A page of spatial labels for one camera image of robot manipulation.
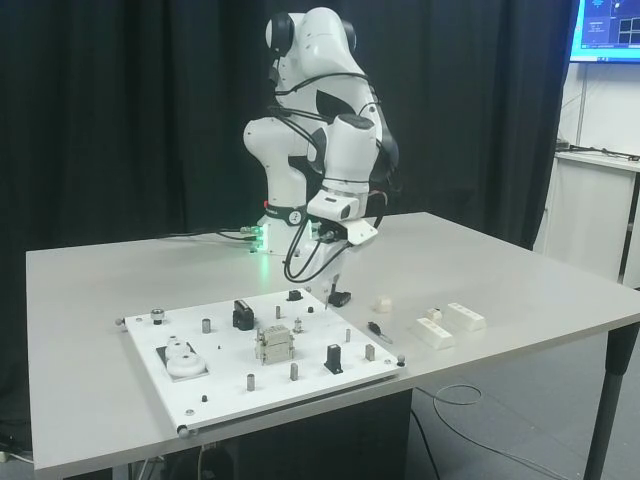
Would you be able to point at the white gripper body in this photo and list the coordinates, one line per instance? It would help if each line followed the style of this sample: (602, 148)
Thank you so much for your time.
(327, 265)

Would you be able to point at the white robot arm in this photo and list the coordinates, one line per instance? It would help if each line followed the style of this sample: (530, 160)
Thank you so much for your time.
(325, 60)

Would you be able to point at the metal square peg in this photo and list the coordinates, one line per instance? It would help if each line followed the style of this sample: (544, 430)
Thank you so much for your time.
(293, 371)
(370, 352)

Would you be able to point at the white peg holder with holes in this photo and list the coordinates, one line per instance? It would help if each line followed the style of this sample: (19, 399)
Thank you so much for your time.
(467, 316)
(433, 333)

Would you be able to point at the black USB plug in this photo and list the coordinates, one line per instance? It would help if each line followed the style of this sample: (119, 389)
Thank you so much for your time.
(342, 298)

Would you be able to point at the metal BNC plug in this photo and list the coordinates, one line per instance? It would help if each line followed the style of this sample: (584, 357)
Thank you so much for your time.
(299, 325)

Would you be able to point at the small white cube holder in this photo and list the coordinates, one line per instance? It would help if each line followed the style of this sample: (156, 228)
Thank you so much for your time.
(383, 303)

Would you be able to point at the black Ethernet plug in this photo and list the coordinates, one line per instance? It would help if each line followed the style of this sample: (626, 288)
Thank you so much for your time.
(334, 358)

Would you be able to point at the grey waterproof plug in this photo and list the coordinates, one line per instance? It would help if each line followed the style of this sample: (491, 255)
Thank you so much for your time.
(271, 343)

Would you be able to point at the black D-SUB plug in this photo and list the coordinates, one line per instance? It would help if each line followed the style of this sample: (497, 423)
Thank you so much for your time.
(242, 316)

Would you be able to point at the white task board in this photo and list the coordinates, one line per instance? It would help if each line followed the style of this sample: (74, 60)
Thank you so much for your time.
(280, 360)

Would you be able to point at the small white holder with plug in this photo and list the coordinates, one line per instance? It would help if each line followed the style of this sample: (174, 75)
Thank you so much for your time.
(434, 314)

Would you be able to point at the white medium gear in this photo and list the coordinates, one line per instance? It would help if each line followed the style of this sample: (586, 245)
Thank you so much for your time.
(185, 365)

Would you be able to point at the black box under table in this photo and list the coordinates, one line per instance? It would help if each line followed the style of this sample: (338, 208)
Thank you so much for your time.
(310, 440)

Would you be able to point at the metal knurled bolt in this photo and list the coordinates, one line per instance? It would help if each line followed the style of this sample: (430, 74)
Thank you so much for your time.
(158, 316)

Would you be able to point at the black curtain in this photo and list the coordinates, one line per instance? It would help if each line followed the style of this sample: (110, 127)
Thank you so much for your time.
(130, 115)

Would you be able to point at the white cabinet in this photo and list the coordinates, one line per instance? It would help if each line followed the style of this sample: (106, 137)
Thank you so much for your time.
(595, 215)

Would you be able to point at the black table leg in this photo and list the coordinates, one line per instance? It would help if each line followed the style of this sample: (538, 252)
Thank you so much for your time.
(612, 400)

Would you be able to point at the blue screen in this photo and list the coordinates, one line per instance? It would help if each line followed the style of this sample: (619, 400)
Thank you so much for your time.
(607, 30)

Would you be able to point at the white camera box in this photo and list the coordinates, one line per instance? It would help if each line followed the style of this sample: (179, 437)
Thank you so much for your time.
(333, 205)

